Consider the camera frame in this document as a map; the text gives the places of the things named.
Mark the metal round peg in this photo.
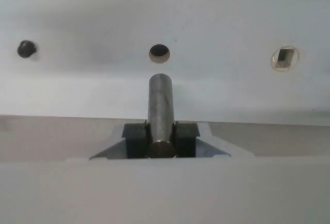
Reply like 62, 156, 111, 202
147, 73, 177, 159

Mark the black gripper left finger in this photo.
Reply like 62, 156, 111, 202
89, 123, 150, 161

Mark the white task board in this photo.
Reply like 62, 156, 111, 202
0, 0, 330, 119

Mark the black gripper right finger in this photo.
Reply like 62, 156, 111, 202
174, 121, 231, 158

